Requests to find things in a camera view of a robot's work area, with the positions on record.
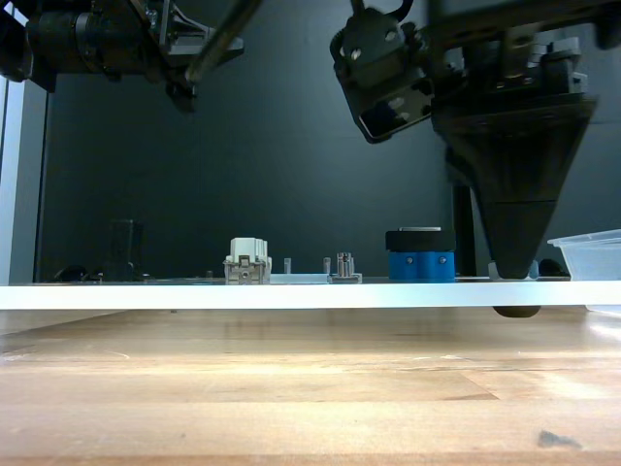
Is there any silver M12 hex nut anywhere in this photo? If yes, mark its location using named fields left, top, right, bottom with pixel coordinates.
left=487, top=260, right=540, bottom=282

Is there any black frame post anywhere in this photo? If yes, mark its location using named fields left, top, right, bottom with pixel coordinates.
left=443, top=143, right=479, bottom=277

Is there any black knob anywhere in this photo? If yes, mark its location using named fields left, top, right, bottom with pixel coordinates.
left=539, top=258, right=567, bottom=279
left=55, top=264, right=88, bottom=282

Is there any blue mount block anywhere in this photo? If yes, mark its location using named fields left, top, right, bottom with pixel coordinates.
left=387, top=250, right=457, bottom=283

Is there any clear plastic bar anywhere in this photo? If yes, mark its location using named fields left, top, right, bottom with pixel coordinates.
left=269, top=273, right=331, bottom=285

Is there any white and grey connector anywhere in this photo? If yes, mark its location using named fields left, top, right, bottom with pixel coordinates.
left=222, top=237, right=273, bottom=285

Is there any clear plastic tub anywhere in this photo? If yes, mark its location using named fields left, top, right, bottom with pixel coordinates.
left=546, top=227, right=621, bottom=315

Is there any small metal clamp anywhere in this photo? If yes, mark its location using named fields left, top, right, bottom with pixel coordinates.
left=327, top=250, right=364, bottom=284

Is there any black socket block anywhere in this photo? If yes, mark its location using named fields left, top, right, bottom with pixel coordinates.
left=103, top=217, right=147, bottom=281

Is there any black connector housing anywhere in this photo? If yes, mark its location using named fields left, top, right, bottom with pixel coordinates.
left=385, top=225, right=457, bottom=253

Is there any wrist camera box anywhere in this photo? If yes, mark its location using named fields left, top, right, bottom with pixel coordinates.
left=329, top=7, right=436, bottom=146

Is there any white board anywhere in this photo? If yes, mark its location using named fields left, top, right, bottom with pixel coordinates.
left=0, top=275, right=621, bottom=312

